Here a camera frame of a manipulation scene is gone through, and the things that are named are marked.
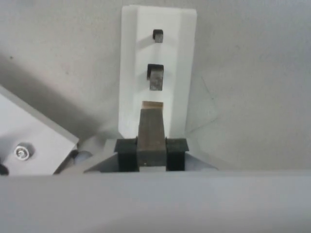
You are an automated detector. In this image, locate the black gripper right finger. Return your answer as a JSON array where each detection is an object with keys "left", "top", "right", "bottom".
[{"left": 166, "top": 137, "right": 218, "bottom": 172}]

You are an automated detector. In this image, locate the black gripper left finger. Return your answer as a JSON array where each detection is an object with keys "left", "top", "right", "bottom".
[{"left": 84, "top": 138, "right": 139, "bottom": 173}]

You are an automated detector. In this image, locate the large metal square peg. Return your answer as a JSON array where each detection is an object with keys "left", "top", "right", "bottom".
[{"left": 136, "top": 108, "right": 168, "bottom": 168}]

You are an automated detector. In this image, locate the medium metal square peg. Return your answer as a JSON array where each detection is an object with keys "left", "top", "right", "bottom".
[{"left": 146, "top": 63, "right": 164, "bottom": 92}]

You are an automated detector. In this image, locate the white square peg holder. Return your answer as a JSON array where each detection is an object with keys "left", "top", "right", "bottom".
[{"left": 118, "top": 5, "right": 197, "bottom": 141}]

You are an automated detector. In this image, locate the small metal square peg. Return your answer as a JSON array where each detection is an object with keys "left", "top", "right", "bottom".
[{"left": 152, "top": 29, "right": 164, "bottom": 44}]

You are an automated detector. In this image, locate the white task board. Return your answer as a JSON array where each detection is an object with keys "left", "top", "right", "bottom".
[{"left": 0, "top": 84, "right": 80, "bottom": 175}]

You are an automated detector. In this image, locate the metal board screw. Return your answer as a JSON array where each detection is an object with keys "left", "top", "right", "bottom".
[{"left": 14, "top": 142, "right": 35, "bottom": 162}]

